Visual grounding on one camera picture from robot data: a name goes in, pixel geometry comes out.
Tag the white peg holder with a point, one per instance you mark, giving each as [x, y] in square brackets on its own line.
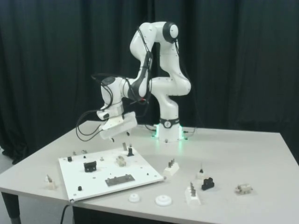
[171, 171]
[192, 199]

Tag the white task board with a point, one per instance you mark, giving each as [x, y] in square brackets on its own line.
[105, 177]

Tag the white medium gear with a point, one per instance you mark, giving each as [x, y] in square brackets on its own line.
[163, 200]

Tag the white small gear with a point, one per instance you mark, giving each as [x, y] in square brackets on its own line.
[134, 198]

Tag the dark table leg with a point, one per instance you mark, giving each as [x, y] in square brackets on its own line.
[10, 207]

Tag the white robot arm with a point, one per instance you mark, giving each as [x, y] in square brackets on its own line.
[168, 98]

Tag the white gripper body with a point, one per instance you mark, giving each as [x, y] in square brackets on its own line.
[126, 123]

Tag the small metal plug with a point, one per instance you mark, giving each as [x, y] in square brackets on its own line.
[48, 178]

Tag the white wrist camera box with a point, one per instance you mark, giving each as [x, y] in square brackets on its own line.
[104, 114]

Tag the black curtain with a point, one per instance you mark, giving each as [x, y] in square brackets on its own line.
[46, 58]

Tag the black D-SUB plug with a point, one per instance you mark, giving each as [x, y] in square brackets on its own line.
[208, 184]

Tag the small white holder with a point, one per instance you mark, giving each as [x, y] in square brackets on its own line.
[50, 184]
[200, 175]

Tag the beige metal plug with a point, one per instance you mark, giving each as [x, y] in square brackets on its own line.
[243, 188]
[121, 161]

